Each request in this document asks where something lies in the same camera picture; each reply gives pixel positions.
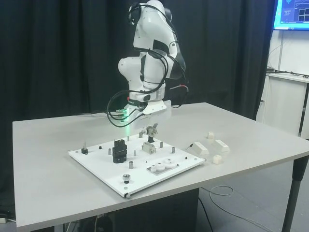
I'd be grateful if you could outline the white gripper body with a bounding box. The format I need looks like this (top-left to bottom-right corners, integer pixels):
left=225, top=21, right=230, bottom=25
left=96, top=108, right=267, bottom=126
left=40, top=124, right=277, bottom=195
left=131, top=100, right=173, bottom=129

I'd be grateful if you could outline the white Ethernet plug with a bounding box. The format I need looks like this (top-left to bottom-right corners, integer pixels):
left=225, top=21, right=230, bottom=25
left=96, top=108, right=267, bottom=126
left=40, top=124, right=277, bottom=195
left=141, top=142, right=155, bottom=155

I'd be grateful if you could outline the black D-SUB plug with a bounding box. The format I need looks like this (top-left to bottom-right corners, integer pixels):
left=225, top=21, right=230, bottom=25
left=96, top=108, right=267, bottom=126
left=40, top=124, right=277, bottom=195
left=112, top=138, right=128, bottom=164

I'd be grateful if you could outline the white large gear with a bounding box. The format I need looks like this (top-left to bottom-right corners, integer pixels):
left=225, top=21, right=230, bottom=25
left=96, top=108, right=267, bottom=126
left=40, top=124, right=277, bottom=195
left=163, top=158, right=177, bottom=170

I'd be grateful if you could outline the long white peg holder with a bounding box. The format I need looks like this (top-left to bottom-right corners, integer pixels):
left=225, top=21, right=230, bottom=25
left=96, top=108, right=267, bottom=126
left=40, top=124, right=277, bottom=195
left=215, top=139, right=230, bottom=154
left=192, top=141, right=209, bottom=156

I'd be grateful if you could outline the white task board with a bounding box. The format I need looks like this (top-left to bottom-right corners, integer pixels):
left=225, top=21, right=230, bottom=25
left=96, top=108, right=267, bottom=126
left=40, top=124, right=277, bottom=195
left=68, top=134, right=206, bottom=199

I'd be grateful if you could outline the black cabinet under table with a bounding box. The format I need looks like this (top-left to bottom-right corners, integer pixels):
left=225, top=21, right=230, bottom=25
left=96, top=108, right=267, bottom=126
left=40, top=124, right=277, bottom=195
left=63, top=187, right=201, bottom=232

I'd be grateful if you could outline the black curtain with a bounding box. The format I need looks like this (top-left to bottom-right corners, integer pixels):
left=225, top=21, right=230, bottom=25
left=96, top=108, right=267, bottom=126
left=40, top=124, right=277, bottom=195
left=0, top=0, right=275, bottom=218

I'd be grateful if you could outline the white cabinet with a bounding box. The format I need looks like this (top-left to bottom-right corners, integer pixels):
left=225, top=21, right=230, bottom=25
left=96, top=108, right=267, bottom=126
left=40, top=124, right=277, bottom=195
left=255, top=71, right=309, bottom=140

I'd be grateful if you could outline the dark grey table leg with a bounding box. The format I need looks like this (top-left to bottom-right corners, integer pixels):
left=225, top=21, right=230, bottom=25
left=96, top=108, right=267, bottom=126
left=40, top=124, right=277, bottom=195
left=287, top=153, right=308, bottom=232

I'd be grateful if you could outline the blue screen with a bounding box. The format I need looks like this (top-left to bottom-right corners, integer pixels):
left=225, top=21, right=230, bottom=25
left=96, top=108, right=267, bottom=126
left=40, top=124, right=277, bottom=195
left=273, top=0, right=309, bottom=31

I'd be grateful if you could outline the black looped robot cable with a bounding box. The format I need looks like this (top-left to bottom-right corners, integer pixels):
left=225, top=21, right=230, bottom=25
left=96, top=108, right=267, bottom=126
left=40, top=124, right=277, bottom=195
left=107, top=89, right=136, bottom=127

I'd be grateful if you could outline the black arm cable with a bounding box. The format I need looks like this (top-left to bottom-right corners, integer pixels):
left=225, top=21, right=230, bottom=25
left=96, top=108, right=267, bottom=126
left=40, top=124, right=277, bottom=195
left=127, top=0, right=188, bottom=107

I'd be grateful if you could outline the grey floor cable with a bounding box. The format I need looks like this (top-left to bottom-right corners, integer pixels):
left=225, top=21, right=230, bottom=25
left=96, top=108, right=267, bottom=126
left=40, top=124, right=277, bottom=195
left=197, top=185, right=309, bottom=232

